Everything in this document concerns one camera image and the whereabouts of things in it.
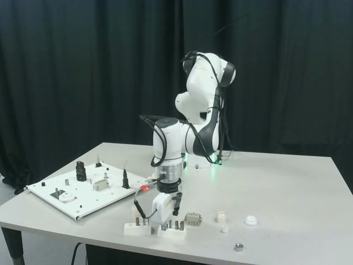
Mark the white round peg holder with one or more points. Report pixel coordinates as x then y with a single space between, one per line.
136 230

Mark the white square peg holder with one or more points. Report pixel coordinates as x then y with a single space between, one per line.
176 233

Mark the thick metal square peg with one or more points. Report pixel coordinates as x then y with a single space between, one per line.
182 225

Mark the grey metal connector plug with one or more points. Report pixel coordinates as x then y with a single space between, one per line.
193 217

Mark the thick metal round peg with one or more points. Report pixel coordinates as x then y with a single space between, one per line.
137 221

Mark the small white holder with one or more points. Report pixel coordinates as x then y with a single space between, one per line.
220 217

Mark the white large gear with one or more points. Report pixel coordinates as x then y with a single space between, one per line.
67 197

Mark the thin black rod red tag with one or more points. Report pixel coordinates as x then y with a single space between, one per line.
138 209

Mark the short black hanging rod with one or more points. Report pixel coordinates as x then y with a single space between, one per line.
177 205

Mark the metal hex nut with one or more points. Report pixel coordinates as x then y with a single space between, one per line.
238 246

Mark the white small gear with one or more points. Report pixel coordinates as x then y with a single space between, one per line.
224 228

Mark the black D-SUB plug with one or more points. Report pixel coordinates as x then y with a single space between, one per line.
80 171

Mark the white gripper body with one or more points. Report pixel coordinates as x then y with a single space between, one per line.
162 207

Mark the black table leg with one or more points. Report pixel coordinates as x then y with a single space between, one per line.
11 245

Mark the small black USB plug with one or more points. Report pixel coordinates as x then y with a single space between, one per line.
98 165

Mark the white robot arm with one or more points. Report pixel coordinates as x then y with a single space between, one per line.
201 91

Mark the black curtain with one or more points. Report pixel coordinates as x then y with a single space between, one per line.
41 69

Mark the white medium gear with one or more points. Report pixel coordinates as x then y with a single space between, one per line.
251 220

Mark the tall black Ethernet plug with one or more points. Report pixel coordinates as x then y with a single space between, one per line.
125 180

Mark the white task board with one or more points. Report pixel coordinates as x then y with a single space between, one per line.
110 198

